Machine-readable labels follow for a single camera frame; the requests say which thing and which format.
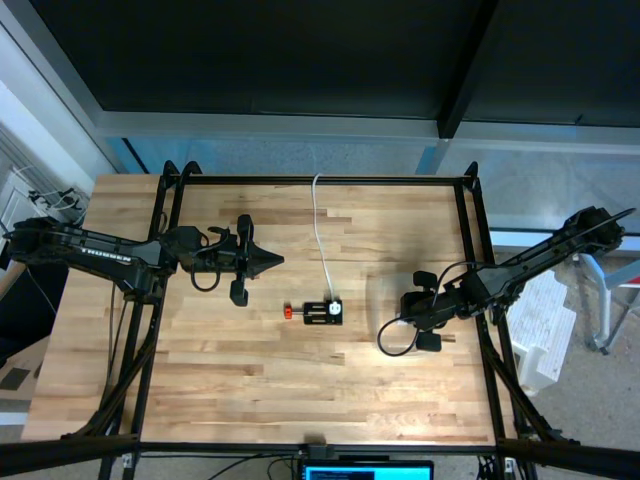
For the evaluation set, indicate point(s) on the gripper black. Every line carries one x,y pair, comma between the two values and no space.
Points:
430,307
225,257

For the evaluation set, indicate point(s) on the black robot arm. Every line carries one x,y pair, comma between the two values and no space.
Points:
100,252
540,255

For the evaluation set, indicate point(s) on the clear plastic tub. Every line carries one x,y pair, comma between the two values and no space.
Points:
385,345

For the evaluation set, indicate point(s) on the black clamp with orange knob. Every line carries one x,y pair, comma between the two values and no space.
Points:
315,315

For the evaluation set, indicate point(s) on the white plastic step stool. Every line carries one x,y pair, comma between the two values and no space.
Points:
540,340

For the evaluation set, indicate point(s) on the grey metal stand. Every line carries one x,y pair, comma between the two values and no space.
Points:
603,300

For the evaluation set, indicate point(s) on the laptop screen with blue edge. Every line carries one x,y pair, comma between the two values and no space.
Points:
365,472

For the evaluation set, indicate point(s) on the brown cardboard box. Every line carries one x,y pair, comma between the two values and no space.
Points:
30,355

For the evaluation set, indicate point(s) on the white cabinet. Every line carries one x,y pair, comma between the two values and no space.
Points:
15,200

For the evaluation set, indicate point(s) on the black table level camera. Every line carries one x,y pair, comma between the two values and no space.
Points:
316,448

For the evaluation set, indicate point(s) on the black aluminium table frame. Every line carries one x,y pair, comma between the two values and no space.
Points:
225,443

